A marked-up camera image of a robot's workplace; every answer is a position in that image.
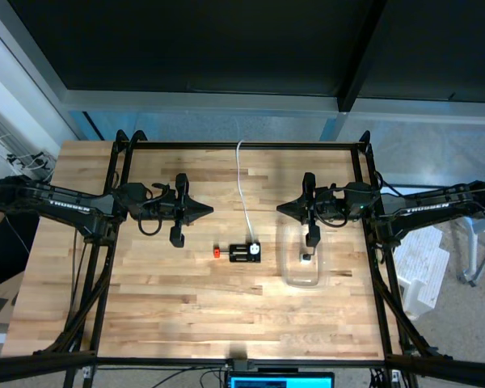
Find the black wall column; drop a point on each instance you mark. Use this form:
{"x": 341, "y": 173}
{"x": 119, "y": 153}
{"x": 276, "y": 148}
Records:
{"x": 359, "y": 60}

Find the grey metal stand leg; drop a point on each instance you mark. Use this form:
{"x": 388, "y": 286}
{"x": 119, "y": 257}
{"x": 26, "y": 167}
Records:
{"x": 472, "y": 250}

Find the black clamp with red knob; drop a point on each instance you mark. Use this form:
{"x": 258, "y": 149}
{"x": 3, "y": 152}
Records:
{"x": 238, "y": 254}

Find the white power receptacle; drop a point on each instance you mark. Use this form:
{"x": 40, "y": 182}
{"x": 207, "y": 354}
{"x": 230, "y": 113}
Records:
{"x": 255, "y": 249}

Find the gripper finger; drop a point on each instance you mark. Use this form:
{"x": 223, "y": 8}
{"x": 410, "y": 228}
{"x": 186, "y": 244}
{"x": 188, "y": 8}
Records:
{"x": 296, "y": 215}
{"x": 296, "y": 204}
{"x": 196, "y": 205}
{"x": 196, "y": 214}

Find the blue laptop screen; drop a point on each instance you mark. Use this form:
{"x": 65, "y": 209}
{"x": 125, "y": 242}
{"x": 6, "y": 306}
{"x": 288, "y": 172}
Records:
{"x": 279, "y": 382}

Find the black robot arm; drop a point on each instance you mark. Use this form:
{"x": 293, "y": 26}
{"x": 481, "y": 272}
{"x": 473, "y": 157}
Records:
{"x": 64, "y": 204}
{"x": 428, "y": 208}

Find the cardboard sheet with black patches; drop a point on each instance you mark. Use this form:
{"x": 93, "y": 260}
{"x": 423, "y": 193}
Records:
{"x": 4, "y": 291}

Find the white square plug holder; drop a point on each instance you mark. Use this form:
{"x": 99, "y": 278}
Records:
{"x": 306, "y": 261}

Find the white foam block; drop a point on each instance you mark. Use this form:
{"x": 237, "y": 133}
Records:
{"x": 420, "y": 266}

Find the black metal frame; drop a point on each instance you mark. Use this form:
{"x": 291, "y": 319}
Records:
{"x": 299, "y": 144}

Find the clear plastic tub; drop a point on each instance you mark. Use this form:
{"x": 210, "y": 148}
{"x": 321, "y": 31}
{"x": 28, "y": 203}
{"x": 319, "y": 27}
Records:
{"x": 295, "y": 279}

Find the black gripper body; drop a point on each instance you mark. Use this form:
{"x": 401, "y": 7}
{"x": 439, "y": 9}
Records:
{"x": 309, "y": 181}
{"x": 181, "y": 182}

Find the black curved frame bracket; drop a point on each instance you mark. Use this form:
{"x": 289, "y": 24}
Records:
{"x": 365, "y": 132}
{"x": 138, "y": 132}
{"x": 120, "y": 132}

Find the black table-level camera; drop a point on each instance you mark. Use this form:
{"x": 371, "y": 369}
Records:
{"x": 239, "y": 363}

